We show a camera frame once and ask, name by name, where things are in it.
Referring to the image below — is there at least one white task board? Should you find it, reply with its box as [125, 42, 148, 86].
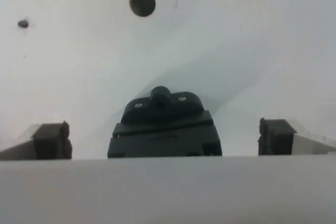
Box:
[0, 0, 336, 161]

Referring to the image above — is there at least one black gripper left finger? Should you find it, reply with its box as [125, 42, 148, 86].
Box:
[0, 121, 72, 161]

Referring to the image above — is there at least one black D-SUB plug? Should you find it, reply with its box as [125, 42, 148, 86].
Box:
[107, 86, 223, 158]

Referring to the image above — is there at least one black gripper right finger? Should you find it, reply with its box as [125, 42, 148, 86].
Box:
[258, 117, 336, 156]

